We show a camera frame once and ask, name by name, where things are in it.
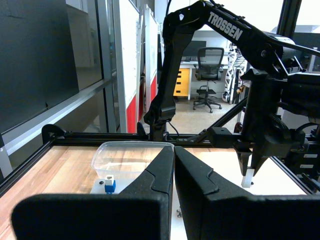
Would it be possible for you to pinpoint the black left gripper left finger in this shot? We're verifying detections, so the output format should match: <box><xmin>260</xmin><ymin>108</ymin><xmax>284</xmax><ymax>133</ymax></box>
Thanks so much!
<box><xmin>11</xmin><ymin>146</ymin><xmax>175</xmax><ymax>240</ymax></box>

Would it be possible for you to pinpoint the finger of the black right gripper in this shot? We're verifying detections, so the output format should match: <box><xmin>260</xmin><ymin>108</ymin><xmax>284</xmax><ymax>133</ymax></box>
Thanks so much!
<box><xmin>234</xmin><ymin>146</ymin><xmax>253</xmax><ymax>176</ymax></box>
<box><xmin>251</xmin><ymin>148</ymin><xmax>270</xmax><ymax>174</ymax></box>

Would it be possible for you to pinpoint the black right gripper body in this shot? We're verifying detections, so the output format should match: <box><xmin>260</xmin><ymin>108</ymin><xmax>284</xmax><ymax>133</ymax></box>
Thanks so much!
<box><xmin>207</xmin><ymin>71</ymin><xmax>310</xmax><ymax>159</ymax></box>

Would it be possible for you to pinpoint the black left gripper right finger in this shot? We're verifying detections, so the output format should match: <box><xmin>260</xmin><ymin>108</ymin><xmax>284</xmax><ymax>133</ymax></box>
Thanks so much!
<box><xmin>174</xmin><ymin>146</ymin><xmax>320</xmax><ymax>240</ymax></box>

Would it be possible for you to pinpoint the small white bar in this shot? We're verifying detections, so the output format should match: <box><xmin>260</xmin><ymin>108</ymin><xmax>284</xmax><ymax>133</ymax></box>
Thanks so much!
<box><xmin>241</xmin><ymin>168</ymin><xmax>256</xmax><ymax>188</ymax></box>

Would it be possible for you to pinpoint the small blue holder white insert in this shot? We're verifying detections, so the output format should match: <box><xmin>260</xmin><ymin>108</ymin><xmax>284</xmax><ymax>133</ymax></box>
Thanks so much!
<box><xmin>104</xmin><ymin>174</ymin><xmax>117</xmax><ymax>195</ymax></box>

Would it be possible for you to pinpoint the black box with white labels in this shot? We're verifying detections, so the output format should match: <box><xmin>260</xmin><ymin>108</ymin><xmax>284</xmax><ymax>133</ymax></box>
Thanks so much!
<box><xmin>274</xmin><ymin>149</ymin><xmax>320</xmax><ymax>193</ymax></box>

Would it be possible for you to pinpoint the white black lattice structure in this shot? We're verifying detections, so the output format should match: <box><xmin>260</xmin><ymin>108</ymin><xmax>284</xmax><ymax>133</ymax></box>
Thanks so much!
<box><xmin>222</xmin><ymin>41</ymin><xmax>248</xmax><ymax>104</ymax></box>

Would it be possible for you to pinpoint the clear plastic tub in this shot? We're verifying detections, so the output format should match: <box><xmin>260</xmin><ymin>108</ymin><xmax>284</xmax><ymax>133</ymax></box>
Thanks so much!
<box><xmin>91</xmin><ymin>141</ymin><xmax>175</xmax><ymax>187</ymax></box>

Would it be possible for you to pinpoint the white task board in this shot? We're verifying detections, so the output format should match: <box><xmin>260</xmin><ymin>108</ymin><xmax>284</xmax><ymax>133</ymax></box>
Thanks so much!
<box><xmin>89</xmin><ymin>159</ymin><xmax>307</xmax><ymax>240</ymax></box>

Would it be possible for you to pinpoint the black mesh office chair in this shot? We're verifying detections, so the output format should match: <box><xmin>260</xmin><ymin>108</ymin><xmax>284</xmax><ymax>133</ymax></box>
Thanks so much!
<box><xmin>192</xmin><ymin>46</ymin><xmax>225</xmax><ymax>114</ymax></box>

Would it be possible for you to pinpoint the yellow drawer cabinet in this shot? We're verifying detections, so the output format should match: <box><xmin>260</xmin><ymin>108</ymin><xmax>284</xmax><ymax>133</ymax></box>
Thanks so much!
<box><xmin>173</xmin><ymin>67</ymin><xmax>192</xmax><ymax>101</ymax></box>

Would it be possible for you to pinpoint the large dark monitor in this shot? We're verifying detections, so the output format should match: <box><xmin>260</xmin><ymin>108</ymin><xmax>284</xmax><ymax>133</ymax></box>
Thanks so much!
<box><xmin>291</xmin><ymin>31</ymin><xmax>320</xmax><ymax>51</ymax></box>

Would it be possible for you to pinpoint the white office desk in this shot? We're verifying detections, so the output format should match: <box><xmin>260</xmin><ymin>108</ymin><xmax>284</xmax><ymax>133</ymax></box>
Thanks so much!
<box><xmin>178</xmin><ymin>61</ymin><xmax>231</xmax><ymax>101</ymax></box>

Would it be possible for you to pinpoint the black computer monitor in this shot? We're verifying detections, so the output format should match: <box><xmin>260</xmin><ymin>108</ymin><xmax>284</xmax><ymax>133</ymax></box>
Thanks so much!
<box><xmin>182</xmin><ymin>40</ymin><xmax>207</xmax><ymax>58</ymax></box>

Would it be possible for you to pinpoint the white red partition panel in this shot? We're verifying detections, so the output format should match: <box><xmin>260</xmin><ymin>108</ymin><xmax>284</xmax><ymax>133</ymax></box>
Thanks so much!
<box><xmin>145</xmin><ymin>9</ymin><xmax>159</xmax><ymax>118</ymax></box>
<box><xmin>117</xmin><ymin>0</ymin><xmax>141</xmax><ymax>134</ymax></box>

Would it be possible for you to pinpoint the black right gripper cable loop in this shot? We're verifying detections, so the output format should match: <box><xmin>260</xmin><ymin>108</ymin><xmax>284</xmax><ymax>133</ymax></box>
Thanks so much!
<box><xmin>271</xmin><ymin>113</ymin><xmax>292</xmax><ymax>143</ymax></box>

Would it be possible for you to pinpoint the black table frame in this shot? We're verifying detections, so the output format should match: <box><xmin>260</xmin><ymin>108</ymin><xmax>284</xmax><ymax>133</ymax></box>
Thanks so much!
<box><xmin>0</xmin><ymin>0</ymin><xmax>320</xmax><ymax>198</ymax></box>

